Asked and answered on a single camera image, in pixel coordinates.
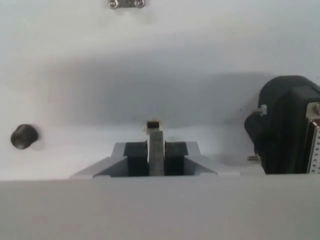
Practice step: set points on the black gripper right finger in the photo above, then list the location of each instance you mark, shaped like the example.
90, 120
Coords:
175, 160

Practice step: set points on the black D-SUB plug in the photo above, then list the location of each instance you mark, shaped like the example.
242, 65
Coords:
280, 125

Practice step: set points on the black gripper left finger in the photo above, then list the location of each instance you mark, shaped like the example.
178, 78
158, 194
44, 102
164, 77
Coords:
136, 160

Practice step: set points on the metal square peg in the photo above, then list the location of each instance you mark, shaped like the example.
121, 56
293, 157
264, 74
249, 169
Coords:
156, 155

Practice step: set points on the white task board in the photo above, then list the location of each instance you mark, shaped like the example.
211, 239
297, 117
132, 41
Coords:
75, 75

